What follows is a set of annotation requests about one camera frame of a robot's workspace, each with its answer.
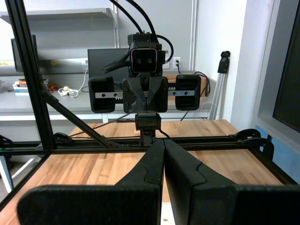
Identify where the white coiled cable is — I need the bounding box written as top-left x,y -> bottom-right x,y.
58,86 -> 80,98

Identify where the black desktop monitor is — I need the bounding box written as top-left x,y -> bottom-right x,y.
10,35 -> 38,72

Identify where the brown cardboard box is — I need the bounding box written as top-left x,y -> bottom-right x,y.
166,74 -> 207,101

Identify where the stack of books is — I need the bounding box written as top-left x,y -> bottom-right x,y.
13,80 -> 30,95

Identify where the white task board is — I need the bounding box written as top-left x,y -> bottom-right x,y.
160,202 -> 176,225

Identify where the black overhead cable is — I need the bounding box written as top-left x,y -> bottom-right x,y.
108,0 -> 144,33
123,0 -> 157,36

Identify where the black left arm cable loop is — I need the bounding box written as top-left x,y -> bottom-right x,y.
156,34 -> 174,64

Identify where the grey wall shelf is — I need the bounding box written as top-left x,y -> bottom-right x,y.
0,7 -> 119,47

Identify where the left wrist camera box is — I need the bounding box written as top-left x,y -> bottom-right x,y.
127,42 -> 164,75

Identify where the grey desk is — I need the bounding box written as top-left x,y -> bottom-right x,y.
0,77 -> 218,122

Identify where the black tripod stand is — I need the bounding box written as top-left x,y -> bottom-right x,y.
209,50 -> 232,120

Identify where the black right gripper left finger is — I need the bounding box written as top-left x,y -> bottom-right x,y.
17,138 -> 165,225

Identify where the black computer monitor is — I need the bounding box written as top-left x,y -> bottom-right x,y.
87,48 -> 131,79

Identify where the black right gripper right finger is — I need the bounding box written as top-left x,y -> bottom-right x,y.
164,139 -> 300,225

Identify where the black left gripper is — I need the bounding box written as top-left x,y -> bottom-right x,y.
88,74 -> 202,114

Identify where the black aluminium frame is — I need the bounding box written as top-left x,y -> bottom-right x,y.
0,0 -> 300,208

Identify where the black braided cable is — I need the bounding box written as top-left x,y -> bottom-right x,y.
102,53 -> 131,74

